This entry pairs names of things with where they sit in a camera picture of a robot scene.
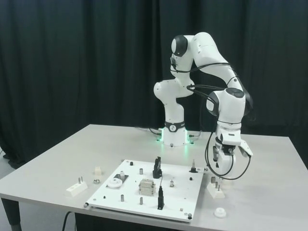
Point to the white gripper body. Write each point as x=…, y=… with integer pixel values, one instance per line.
x=228, y=166

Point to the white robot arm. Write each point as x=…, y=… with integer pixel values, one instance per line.
x=207, y=48

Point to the large metal square peg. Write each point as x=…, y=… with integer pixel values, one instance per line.
x=213, y=180

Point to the medium metal square peg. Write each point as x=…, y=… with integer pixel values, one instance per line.
x=217, y=186

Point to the white square peg holder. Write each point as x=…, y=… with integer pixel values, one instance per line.
x=214, y=193

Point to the white round peg holder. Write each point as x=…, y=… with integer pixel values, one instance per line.
x=76, y=189

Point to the metal shaft on black base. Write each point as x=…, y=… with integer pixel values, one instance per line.
x=193, y=167

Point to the white medium gear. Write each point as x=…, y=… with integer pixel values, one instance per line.
x=220, y=212

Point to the metal BNC plug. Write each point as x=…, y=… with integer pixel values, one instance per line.
x=171, y=183

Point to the black D-SUB plug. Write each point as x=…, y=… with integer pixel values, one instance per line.
x=157, y=167

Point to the white task board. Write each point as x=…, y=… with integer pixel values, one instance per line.
x=144, y=207

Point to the white small gear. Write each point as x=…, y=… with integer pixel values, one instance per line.
x=122, y=173

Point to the white large gear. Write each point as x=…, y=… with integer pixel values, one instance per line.
x=114, y=184

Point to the small white block holder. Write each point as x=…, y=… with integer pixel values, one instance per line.
x=97, y=171

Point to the metal bolt nut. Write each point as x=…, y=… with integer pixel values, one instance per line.
x=96, y=181

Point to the black curtains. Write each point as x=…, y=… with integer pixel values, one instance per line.
x=72, y=60

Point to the black table leg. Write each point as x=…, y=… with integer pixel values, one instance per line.
x=10, y=214

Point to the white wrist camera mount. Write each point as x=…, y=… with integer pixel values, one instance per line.
x=246, y=149

